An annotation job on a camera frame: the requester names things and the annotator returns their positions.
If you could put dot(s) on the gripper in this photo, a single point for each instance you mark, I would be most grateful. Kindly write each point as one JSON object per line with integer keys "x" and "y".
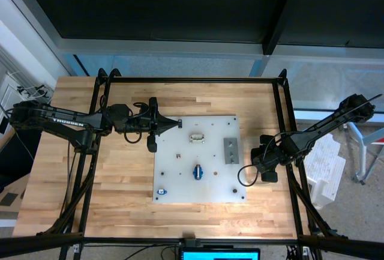
{"x": 153, "y": 125}
{"x": 270, "y": 161}

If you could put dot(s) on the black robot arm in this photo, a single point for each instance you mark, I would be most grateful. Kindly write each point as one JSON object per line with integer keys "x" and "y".
{"x": 69, "y": 123}
{"x": 324, "y": 128}

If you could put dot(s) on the white taskboard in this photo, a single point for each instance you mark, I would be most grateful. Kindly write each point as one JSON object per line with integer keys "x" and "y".
{"x": 207, "y": 194}

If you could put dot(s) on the small black clamp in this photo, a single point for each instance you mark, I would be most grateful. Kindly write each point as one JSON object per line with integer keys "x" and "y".
{"x": 180, "y": 123}

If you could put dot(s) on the white connector housing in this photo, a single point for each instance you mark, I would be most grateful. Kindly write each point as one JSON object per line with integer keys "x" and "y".
{"x": 197, "y": 138}

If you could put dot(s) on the grey metal block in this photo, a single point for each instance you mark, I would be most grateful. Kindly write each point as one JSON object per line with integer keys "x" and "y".
{"x": 226, "y": 156}

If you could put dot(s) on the white foam packaging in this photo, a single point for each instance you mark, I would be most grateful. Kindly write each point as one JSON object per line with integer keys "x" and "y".
{"x": 325, "y": 167}

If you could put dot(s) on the blue round holder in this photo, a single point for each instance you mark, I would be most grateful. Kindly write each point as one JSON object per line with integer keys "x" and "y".
{"x": 203, "y": 172}

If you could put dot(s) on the blue square base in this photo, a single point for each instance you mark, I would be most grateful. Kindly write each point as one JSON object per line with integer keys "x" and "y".
{"x": 157, "y": 192}

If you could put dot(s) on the grey metal stand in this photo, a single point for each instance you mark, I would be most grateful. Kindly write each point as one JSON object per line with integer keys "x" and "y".
{"x": 364, "y": 158}

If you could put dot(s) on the laptop screen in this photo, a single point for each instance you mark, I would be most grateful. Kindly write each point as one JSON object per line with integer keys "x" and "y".
{"x": 219, "y": 255}

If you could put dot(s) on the cardboard box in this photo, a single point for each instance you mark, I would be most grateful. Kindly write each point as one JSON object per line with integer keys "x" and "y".
{"x": 12, "y": 209}

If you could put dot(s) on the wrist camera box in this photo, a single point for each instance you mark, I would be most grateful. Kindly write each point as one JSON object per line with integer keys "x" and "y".
{"x": 257, "y": 156}

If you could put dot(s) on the black metal frame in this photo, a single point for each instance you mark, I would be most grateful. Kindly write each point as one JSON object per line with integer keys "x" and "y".
{"x": 192, "y": 80}

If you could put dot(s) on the black table camera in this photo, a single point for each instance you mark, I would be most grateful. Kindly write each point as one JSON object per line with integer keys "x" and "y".
{"x": 189, "y": 238}

